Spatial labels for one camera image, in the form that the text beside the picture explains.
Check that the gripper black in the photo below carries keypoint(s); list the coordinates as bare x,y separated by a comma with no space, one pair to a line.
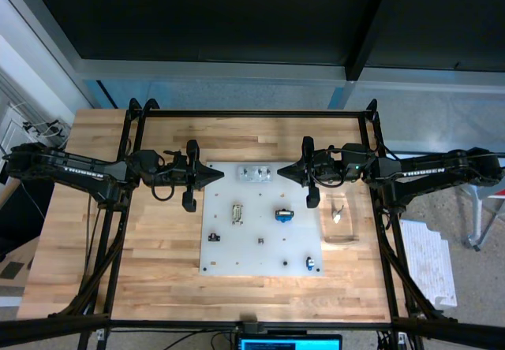
185,172
327,168

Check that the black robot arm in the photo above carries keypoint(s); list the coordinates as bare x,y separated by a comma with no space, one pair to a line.
422,173
79,168

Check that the beige rectangular connector housing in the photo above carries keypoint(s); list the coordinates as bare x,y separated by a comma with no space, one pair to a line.
237,214

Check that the aluminium block with pegs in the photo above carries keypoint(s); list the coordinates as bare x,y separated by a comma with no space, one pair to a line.
252,178

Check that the white task board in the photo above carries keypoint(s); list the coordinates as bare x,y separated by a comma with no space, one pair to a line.
252,208

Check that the clear plastic tub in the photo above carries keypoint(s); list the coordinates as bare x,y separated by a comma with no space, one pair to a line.
349,208

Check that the small black clamp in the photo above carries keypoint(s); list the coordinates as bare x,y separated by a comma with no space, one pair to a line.
214,237

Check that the blue RJ45 socket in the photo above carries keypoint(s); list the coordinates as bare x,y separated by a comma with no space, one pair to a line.
309,263

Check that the white foam slab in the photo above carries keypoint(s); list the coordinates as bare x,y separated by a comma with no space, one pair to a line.
428,259

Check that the black room pillar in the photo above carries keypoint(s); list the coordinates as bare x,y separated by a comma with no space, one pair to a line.
367,30

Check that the laptop screen with blue edge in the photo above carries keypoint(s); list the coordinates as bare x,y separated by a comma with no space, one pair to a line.
288,344

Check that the grey metal stand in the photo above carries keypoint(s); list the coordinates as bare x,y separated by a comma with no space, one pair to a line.
475,220

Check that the brown cardboard box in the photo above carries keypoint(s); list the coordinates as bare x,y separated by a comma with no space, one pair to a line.
19,255

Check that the blue and black connector mount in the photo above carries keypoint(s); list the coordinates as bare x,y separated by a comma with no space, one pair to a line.
283,218

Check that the black aluminium frame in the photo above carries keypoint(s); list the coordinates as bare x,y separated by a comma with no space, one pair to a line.
236,114

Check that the black table-level camera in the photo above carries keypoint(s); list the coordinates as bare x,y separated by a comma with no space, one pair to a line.
249,324

